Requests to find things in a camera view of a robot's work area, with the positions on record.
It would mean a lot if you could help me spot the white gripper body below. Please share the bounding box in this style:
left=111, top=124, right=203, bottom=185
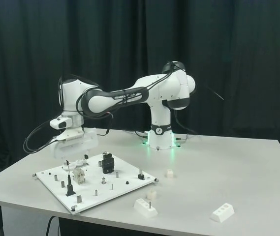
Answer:
left=52, top=129, right=98, bottom=159

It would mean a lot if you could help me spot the white large gear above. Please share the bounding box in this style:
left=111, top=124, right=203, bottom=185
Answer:
left=62, top=161, right=75, bottom=172

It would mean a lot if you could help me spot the flat white plate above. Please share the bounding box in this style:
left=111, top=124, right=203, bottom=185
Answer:
left=56, top=127, right=85, bottom=142

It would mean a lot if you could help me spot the black D-SUB plug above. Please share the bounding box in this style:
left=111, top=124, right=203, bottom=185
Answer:
left=101, top=151, right=116, bottom=175

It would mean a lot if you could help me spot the black USB plug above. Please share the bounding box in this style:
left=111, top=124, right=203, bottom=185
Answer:
left=65, top=171, right=76, bottom=197

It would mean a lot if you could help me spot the thin black rod red tag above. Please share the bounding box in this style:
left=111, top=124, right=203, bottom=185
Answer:
left=96, top=112, right=115, bottom=136

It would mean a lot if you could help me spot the white task board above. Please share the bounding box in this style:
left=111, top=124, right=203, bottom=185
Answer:
left=32, top=152, right=159, bottom=217

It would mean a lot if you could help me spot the long white peg holder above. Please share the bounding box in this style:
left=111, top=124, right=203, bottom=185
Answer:
left=210, top=203, right=236, bottom=223
left=133, top=198, right=158, bottom=218

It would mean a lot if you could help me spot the black curtain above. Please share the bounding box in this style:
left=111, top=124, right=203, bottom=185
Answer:
left=0, top=0, right=280, bottom=174

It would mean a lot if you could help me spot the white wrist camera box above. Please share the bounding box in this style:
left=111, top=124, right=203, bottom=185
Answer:
left=50, top=118, right=72, bottom=130

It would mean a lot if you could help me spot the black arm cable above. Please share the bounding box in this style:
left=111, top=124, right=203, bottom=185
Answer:
left=23, top=60, right=187, bottom=154

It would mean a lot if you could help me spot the black hanging cable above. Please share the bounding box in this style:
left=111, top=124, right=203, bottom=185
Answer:
left=46, top=215, right=58, bottom=236

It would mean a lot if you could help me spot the thick black base cable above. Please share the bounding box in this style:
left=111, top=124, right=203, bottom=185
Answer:
left=173, top=109, right=199, bottom=136

